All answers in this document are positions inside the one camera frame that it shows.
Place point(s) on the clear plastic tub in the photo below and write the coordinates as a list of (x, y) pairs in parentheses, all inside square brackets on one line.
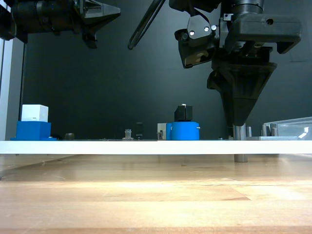
[(292, 129)]

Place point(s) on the blue round connector mount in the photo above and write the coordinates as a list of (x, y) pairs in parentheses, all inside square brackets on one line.
[(185, 131)]

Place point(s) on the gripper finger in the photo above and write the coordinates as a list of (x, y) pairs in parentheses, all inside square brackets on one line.
[(214, 81), (246, 83), (107, 12)]

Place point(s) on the black knurled screw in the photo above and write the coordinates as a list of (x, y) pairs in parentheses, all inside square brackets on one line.
[(69, 136)]

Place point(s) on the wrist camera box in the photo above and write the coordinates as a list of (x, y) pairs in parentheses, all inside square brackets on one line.
[(197, 48)]

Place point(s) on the black D-sub connector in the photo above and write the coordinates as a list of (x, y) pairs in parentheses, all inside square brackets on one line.
[(184, 113)]

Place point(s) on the small black socket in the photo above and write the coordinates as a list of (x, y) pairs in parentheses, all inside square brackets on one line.
[(139, 129)]

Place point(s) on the white block connector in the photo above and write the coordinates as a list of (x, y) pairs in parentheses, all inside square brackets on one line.
[(34, 112)]

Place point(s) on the small blue block mount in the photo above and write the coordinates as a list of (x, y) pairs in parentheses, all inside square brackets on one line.
[(33, 130)]

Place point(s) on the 16mm metal cylinder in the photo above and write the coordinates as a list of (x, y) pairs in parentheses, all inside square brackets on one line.
[(240, 132)]

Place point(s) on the grey metal peg plate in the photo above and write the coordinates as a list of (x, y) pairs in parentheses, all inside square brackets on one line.
[(258, 138)]

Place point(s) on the white taskboard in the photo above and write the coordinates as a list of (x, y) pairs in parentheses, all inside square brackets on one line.
[(122, 147)]

